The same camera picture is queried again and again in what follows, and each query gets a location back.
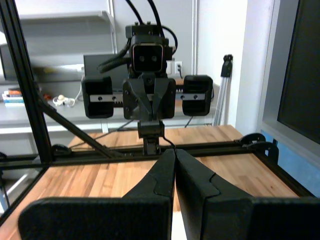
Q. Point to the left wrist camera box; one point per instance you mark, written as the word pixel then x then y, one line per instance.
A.
pixel 147 58

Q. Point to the white wall outlet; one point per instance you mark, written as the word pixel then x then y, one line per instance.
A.
pixel 175 67

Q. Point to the white task board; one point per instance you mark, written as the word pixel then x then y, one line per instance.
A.
pixel 178 227

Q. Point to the dark grey box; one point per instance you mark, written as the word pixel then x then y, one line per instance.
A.
pixel 100 66

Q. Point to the grey desk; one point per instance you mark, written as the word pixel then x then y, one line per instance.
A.
pixel 50 117

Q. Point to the grey tripod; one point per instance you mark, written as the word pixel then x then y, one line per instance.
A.
pixel 225 87

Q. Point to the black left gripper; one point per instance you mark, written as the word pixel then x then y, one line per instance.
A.
pixel 96 85

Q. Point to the white wall shelf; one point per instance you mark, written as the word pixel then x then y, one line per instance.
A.
pixel 62 17

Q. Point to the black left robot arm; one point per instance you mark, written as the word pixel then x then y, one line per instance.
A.
pixel 150 136

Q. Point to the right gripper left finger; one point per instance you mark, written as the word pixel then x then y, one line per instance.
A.
pixel 100 220

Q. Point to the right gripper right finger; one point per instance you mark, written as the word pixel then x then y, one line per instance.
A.
pixel 250 222

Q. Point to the stack of books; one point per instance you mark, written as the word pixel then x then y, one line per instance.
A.
pixel 13 97

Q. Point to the black aluminium table frame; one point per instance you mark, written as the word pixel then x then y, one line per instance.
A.
pixel 20 50

